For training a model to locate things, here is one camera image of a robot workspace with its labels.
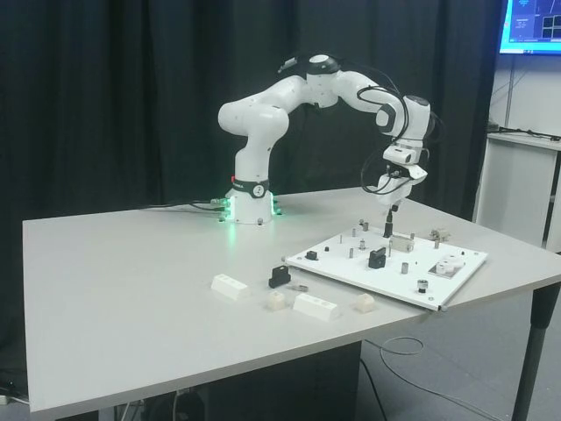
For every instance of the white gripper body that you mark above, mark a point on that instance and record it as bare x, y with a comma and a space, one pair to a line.
396, 186

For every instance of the black USB plug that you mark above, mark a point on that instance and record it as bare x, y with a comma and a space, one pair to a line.
388, 227

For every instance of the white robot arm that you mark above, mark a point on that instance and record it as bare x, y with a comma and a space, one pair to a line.
263, 118

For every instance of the grey metal socket box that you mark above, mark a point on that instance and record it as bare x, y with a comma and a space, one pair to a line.
402, 244

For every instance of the black D-SUB plug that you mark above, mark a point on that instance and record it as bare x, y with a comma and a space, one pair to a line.
279, 277
377, 259

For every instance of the metal round peg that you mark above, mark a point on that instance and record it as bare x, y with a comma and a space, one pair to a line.
405, 267

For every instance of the white gear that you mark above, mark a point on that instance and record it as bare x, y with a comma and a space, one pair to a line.
450, 264

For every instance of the white task board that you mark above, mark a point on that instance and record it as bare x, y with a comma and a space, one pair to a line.
346, 272

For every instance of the metal BNC plug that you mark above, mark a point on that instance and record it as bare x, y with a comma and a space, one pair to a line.
421, 286

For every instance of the small black plug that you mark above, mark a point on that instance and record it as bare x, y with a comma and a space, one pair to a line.
312, 255

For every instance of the white cabinet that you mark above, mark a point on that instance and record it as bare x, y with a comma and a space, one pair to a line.
517, 193

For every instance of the small white holder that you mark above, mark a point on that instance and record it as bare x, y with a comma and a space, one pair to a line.
276, 302
365, 303

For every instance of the small metal plug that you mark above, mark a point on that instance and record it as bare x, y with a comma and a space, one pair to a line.
299, 288

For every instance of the white long holder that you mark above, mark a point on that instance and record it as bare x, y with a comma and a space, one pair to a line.
230, 287
316, 308

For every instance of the blue screen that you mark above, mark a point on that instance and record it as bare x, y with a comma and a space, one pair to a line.
532, 26

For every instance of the black table leg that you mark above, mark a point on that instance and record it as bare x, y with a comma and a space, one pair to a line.
532, 351

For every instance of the black curtain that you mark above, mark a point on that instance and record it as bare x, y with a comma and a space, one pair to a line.
131, 87

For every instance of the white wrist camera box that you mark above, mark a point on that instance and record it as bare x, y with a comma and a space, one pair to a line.
401, 155

